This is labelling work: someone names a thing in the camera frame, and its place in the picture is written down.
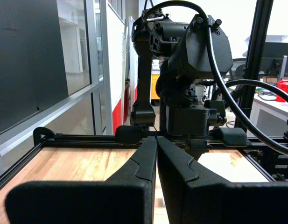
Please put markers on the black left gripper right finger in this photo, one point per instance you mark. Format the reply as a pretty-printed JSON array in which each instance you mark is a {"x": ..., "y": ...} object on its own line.
[{"x": 216, "y": 203}]

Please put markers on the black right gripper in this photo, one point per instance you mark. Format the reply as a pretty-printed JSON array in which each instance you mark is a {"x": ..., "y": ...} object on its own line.
[{"x": 232, "y": 137}]

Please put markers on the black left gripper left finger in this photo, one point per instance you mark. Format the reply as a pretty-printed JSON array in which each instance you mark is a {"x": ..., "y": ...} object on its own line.
[{"x": 87, "y": 203}]

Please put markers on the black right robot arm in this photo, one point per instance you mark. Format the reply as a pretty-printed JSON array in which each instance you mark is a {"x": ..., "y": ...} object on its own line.
[{"x": 199, "y": 53}]

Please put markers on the red container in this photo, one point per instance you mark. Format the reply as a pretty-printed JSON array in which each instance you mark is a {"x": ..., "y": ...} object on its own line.
[{"x": 285, "y": 91}]

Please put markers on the yellow cabinet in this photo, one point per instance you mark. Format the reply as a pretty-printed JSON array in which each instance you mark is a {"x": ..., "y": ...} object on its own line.
[{"x": 155, "y": 88}]

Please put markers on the white desk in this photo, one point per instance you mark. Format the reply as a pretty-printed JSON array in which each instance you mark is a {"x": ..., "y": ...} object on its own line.
[{"x": 269, "y": 112}]

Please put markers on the white panel with red base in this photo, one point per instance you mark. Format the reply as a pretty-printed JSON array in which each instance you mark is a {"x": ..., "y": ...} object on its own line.
[{"x": 117, "y": 70}]

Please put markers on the black monitor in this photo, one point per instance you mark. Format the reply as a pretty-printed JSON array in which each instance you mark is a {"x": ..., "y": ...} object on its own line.
[{"x": 276, "y": 50}]

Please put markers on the black aluminium table frame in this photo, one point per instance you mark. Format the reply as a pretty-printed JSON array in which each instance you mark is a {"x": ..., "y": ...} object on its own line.
[{"x": 87, "y": 138}]

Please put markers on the grey aluminium window frame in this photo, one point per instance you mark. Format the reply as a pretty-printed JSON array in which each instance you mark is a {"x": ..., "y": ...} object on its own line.
[{"x": 64, "y": 105}]

